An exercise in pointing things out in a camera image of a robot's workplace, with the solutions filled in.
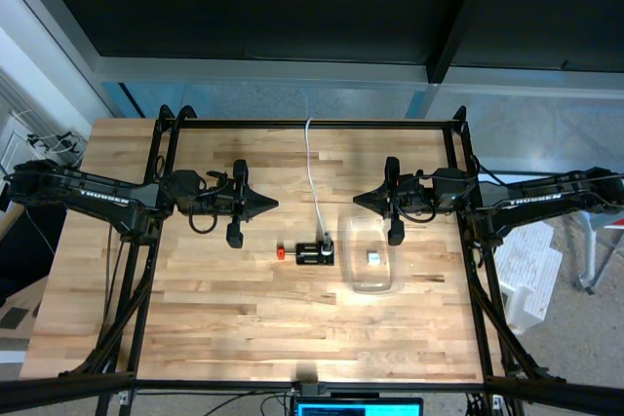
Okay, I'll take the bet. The laptop with blue screen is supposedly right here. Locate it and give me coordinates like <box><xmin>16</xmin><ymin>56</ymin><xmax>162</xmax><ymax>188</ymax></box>
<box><xmin>291</xmin><ymin>396</ymin><xmax>424</xmax><ymax>416</ymax></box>

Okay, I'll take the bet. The black table level camera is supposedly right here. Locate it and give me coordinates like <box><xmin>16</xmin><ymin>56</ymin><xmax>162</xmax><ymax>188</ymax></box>
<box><xmin>296</xmin><ymin>370</ymin><xmax>324</xmax><ymax>396</ymax></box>

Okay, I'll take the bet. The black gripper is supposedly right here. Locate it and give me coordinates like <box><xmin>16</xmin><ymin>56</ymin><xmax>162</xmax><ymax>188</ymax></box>
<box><xmin>214</xmin><ymin>159</ymin><xmax>281</xmax><ymax>248</ymax></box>
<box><xmin>352</xmin><ymin>156</ymin><xmax>415</xmax><ymax>246</ymax></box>

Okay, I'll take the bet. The black aluminium table frame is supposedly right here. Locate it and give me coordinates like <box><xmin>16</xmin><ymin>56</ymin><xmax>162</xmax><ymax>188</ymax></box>
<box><xmin>0</xmin><ymin>103</ymin><xmax>624</xmax><ymax>416</ymax></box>

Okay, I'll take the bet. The cardboard box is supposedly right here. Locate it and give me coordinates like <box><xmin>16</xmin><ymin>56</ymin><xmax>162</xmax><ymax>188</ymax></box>
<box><xmin>0</xmin><ymin>274</ymin><xmax>50</xmax><ymax>339</ymax></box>

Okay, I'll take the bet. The black clamp with red knob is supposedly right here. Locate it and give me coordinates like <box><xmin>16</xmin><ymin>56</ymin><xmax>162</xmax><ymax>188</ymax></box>
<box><xmin>276</xmin><ymin>240</ymin><xmax>337</xmax><ymax>267</ymax></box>

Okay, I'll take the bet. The grey metal stand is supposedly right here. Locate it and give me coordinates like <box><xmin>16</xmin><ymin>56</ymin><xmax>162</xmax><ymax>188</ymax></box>
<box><xmin>569</xmin><ymin>191</ymin><xmax>624</xmax><ymax>296</ymax></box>

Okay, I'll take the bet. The white receptacle cord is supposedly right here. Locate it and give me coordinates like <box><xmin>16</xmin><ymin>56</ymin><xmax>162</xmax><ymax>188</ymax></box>
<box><xmin>304</xmin><ymin>117</ymin><xmax>332</xmax><ymax>240</ymax></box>

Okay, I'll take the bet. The tangled cable bundle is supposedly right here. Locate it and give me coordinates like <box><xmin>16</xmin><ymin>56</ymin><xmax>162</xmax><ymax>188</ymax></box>
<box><xmin>26</xmin><ymin>131</ymin><xmax>82</xmax><ymax>154</ymax></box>

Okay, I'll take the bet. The clear plastic tub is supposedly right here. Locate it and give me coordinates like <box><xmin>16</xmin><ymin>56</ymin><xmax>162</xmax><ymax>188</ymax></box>
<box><xmin>340</xmin><ymin>214</ymin><xmax>408</xmax><ymax>297</ymax></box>

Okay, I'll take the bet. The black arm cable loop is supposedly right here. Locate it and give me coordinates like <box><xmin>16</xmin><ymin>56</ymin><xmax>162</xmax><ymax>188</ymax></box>
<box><xmin>187</xmin><ymin>209</ymin><xmax>219</xmax><ymax>235</ymax></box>

